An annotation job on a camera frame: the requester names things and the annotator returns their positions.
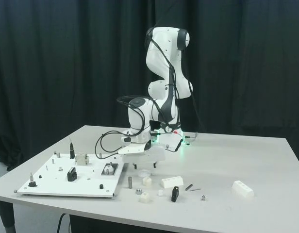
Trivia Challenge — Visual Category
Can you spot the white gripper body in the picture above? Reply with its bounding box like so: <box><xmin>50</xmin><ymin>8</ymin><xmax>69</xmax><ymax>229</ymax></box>
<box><xmin>121</xmin><ymin>148</ymin><xmax>166</xmax><ymax>169</ymax></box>

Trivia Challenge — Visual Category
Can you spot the grey metal connector housing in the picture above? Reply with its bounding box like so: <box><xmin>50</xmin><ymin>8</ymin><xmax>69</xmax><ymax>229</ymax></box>
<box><xmin>75</xmin><ymin>152</ymin><xmax>91</xmax><ymax>167</ymax></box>

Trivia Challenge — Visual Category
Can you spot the thin black rod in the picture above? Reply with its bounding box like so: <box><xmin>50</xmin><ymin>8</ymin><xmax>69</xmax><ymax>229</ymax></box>
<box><xmin>172</xmin><ymin>135</ymin><xmax>186</xmax><ymax>153</ymax></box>

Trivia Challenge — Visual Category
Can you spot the black D-SUB plug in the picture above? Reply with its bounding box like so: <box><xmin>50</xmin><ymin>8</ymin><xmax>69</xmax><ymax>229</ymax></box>
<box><xmin>66</xmin><ymin>166</ymin><xmax>77</xmax><ymax>182</ymax></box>

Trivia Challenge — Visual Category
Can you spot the black curtain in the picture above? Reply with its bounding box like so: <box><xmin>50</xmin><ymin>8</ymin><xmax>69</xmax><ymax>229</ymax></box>
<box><xmin>0</xmin><ymin>0</ymin><xmax>299</xmax><ymax>172</ymax></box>

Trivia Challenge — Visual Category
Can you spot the black box under table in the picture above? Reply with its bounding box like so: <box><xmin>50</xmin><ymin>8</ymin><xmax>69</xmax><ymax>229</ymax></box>
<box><xmin>69</xmin><ymin>215</ymin><xmax>165</xmax><ymax>233</ymax></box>

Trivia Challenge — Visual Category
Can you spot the black table leg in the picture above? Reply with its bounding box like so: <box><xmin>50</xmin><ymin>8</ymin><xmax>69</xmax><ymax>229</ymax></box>
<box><xmin>0</xmin><ymin>199</ymin><xmax>14</xmax><ymax>233</ymax></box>

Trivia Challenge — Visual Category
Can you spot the white task board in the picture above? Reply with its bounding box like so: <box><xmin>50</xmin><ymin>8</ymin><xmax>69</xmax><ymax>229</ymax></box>
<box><xmin>13</xmin><ymin>151</ymin><xmax>126</xmax><ymax>199</ymax></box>

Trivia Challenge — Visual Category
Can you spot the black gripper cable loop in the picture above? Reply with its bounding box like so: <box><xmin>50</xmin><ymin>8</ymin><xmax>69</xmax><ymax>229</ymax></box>
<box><xmin>95</xmin><ymin>96</ymin><xmax>154</xmax><ymax>159</ymax></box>

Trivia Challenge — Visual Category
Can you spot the long white peg holder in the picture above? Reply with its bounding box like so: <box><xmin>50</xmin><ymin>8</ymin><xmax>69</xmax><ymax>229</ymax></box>
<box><xmin>231</xmin><ymin>180</ymin><xmax>255</xmax><ymax>197</ymax></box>
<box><xmin>160</xmin><ymin>176</ymin><xmax>183</xmax><ymax>189</ymax></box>

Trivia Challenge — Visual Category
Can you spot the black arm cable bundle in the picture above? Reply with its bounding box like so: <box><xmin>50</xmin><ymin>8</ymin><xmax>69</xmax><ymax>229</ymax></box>
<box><xmin>145</xmin><ymin>27</ymin><xmax>182</xmax><ymax>133</ymax></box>

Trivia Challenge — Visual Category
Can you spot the black waterproof plug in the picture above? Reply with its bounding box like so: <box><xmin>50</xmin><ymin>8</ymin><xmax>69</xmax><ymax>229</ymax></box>
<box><xmin>68</xmin><ymin>135</ymin><xmax>76</xmax><ymax>160</ymax></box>

